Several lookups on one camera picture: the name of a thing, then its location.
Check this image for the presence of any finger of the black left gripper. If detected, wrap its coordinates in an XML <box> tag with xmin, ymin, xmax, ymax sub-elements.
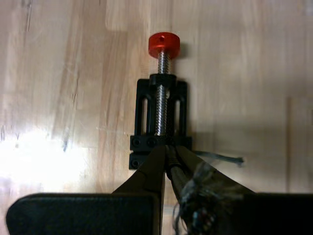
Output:
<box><xmin>6</xmin><ymin>146</ymin><xmax>167</xmax><ymax>235</ymax></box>
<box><xmin>176</xmin><ymin>146</ymin><xmax>313</xmax><ymax>235</ymax></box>

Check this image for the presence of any black vise with red knob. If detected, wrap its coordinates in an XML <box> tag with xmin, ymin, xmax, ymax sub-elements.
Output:
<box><xmin>129</xmin><ymin>32</ymin><xmax>194</xmax><ymax>172</ymax></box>

